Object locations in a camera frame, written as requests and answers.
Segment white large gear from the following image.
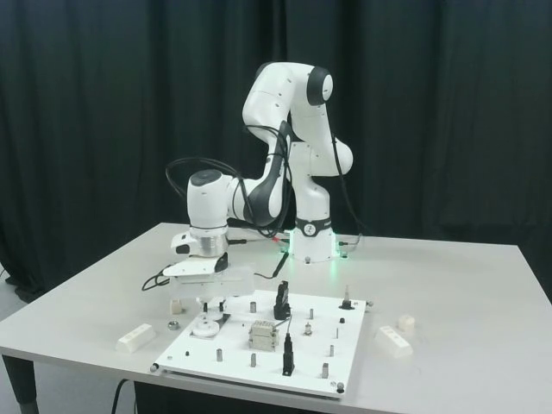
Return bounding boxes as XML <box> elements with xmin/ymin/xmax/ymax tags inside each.
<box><xmin>192</xmin><ymin>323</ymin><xmax>219</xmax><ymax>341</ymax></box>

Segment black table leg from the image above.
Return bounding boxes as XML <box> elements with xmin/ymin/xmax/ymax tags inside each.
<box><xmin>2</xmin><ymin>355</ymin><xmax>35</xmax><ymax>414</ymax></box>

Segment thin black rod on wire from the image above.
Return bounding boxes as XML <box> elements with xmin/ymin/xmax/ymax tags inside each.
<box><xmin>254</xmin><ymin>232</ymin><xmax>291</xmax><ymax>278</ymax></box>

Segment thick black cable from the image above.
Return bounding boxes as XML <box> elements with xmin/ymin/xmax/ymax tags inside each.
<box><xmin>112</xmin><ymin>379</ymin><xmax>135</xmax><ymax>414</ymax></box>

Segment black USB plug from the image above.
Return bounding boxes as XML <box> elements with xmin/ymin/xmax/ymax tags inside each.
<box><xmin>279</xmin><ymin>313</ymin><xmax>299</xmax><ymax>376</ymax></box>

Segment black curtains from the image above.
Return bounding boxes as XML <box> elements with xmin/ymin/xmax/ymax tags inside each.
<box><xmin>0</xmin><ymin>0</ymin><xmax>552</xmax><ymax>298</ymax></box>

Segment white three-hole peg holder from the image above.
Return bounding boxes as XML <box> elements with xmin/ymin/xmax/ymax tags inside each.
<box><xmin>373</xmin><ymin>326</ymin><xmax>414</xmax><ymax>359</ymax></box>
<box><xmin>116</xmin><ymin>323</ymin><xmax>155</xmax><ymax>355</ymax></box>

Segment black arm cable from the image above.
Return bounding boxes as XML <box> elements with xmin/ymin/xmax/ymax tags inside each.
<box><xmin>141</xmin><ymin>120</ymin><xmax>298</xmax><ymax>291</ymax></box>

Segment white task board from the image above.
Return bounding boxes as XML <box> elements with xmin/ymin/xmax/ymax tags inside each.
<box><xmin>148</xmin><ymin>284</ymin><xmax>373</xmax><ymax>396</ymax></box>

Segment black D-SUB plug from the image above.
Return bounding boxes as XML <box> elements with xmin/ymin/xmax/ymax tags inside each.
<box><xmin>273</xmin><ymin>279</ymin><xmax>292</xmax><ymax>321</ymax></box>

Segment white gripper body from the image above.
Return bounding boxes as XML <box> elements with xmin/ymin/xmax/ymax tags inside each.
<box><xmin>169</xmin><ymin>266</ymin><xmax>257</xmax><ymax>302</ymax></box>

